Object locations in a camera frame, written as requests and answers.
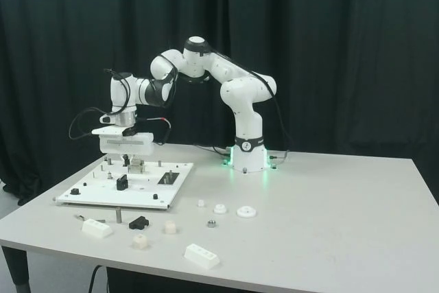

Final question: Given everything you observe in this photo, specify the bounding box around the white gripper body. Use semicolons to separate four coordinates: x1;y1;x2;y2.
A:
98;132;154;156

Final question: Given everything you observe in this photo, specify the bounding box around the white peg holder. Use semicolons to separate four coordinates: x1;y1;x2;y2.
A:
184;243;221;268
81;218;113;239

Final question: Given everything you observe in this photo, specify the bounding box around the white task board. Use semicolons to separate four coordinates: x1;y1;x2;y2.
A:
54;154;194;210

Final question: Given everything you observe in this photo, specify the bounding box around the black D-SUB plug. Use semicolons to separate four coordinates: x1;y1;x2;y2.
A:
128;215;151;231

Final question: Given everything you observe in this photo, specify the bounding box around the white large gear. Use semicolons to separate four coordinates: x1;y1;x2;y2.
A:
237;205;257;219

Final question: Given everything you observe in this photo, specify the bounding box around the black curtain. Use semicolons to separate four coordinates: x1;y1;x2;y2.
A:
0;0;439;201

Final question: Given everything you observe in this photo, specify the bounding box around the black table leg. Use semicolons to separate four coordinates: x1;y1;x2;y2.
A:
0;246;28;293

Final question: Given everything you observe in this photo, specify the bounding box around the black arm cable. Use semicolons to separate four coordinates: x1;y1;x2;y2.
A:
68;68;132;141

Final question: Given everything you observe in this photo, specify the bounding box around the black floor cable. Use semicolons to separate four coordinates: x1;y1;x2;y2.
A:
89;264;107;293

